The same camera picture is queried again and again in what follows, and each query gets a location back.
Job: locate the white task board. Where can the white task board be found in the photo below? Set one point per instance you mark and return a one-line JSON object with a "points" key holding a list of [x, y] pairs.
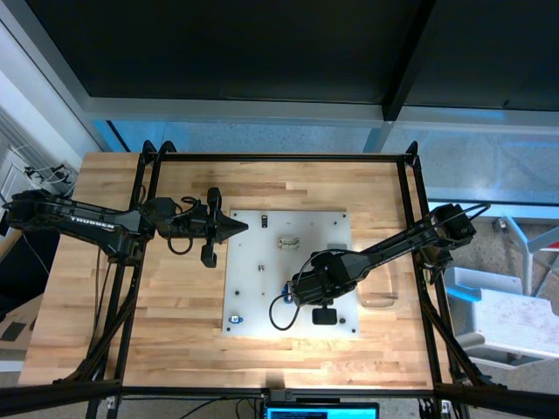
{"points": [[253, 305]]}

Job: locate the clear plastic tub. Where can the clear plastic tub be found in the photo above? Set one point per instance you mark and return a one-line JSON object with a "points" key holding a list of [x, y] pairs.
{"points": [[384, 286]]}

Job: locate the white power strip with plugs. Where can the white power strip with plugs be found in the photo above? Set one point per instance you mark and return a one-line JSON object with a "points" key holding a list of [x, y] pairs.
{"points": [[48, 174]]}

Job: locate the black aluminium frame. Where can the black aluminium frame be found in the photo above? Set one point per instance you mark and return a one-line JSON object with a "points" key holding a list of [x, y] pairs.
{"points": [[279, 157]]}

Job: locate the white metal chair frame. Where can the white metal chair frame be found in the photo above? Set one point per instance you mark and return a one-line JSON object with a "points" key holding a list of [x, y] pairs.
{"points": [[528, 270]]}

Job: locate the white step stool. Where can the white step stool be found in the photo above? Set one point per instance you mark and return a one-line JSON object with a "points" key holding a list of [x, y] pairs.
{"points": [[502, 314]]}

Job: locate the small black socket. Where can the small black socket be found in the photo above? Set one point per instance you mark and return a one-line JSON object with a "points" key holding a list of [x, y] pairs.
{"points": [[264, 221]]}

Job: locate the small blue mounted connector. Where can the small blue mounted connector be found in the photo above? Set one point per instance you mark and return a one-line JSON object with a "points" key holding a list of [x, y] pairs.
{"points": [[235, 319]]}

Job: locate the beige multi-pin connector housing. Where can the beige multi-pin connector housing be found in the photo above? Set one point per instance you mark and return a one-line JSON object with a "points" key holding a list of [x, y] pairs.
{"points": [[289, 243]]}

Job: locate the black low camera mount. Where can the black low camera mount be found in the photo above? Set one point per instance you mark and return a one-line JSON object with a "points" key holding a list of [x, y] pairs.
{"points": [[276, 389]]}

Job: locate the laptop screen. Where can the laptop screen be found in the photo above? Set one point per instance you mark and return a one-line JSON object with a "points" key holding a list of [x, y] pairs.
{"points": [[319, 412]]}

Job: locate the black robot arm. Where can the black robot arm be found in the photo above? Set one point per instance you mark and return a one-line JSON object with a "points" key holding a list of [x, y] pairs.
{"points": [[52, 209], [393, 244]]}

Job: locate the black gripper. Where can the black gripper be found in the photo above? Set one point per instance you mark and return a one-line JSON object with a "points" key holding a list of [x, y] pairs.
{"points": [[211, 227], [314, 283]]}

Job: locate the blue mounted D-sub connector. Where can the blue mounted D-sub connector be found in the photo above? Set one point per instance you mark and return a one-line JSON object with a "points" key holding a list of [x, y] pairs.
{"points": [[285, 293]]}

